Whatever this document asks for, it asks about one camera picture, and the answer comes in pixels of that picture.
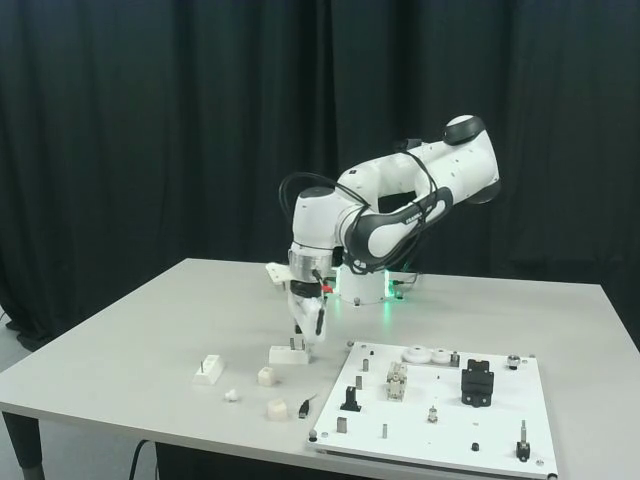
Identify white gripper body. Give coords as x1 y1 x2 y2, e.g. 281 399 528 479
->
288 292 329 347

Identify white long peg holder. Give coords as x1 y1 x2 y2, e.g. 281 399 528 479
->
268 344 312 367

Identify white wedge peg holder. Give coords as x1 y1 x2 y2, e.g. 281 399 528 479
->
191 353 227 387

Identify thin black rod red tag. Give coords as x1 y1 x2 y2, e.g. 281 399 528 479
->
311 269 334 337

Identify flat white mounting plate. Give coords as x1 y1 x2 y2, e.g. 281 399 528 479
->
264 261 293 290

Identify black USB plug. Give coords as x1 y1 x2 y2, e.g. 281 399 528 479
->
297 392 320 419

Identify white task board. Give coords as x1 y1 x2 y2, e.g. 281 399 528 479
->
305 341 560 477

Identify black D-SUB plug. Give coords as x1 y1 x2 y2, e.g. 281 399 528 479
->
459 356 497 407

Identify black curtains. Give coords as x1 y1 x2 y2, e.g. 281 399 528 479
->
0 0 640 332

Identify black table leg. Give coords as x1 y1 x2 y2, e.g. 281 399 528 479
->
1 411 42 480

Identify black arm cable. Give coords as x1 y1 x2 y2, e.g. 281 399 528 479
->
278 138 454 275

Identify black cable under table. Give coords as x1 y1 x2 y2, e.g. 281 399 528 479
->
130 438 152 480

